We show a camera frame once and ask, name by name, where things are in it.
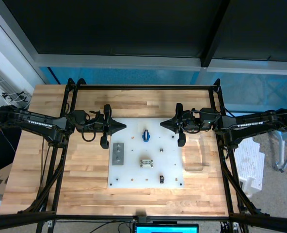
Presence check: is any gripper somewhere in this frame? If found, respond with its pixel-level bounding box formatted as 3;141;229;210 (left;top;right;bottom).
93;104;127;149
159;102;201;147

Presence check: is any grey metal plate with pegs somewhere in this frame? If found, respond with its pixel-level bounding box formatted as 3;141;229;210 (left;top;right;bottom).
112;142;125;166

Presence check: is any white task board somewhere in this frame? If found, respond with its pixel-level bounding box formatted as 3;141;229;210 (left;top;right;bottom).
107;117;185;189

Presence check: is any clear plastic tub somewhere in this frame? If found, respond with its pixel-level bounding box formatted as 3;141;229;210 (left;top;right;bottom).
182;133;211;174

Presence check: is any white foam block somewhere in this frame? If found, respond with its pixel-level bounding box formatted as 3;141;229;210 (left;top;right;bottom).
234;138;266;199

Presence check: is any blue laptop screen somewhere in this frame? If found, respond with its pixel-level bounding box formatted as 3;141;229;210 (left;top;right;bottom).
133;223;199;233

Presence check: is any silver metal stand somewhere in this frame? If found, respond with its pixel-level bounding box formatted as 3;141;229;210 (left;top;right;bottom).
271;131;287;173

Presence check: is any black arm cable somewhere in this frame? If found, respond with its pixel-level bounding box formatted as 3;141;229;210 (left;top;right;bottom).
180;107;205;133
81;125;97;143

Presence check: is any black aluminium frame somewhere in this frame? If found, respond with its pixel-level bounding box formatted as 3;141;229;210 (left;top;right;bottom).
0;77;287;233

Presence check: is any small black camera box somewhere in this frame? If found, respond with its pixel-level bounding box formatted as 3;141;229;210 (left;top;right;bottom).
133;211;152;224

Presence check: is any black vertical post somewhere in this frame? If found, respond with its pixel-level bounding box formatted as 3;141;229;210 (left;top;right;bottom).
201;0;231;68

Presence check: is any white cable bundle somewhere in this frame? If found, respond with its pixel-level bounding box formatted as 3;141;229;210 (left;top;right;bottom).
0;91;32;104

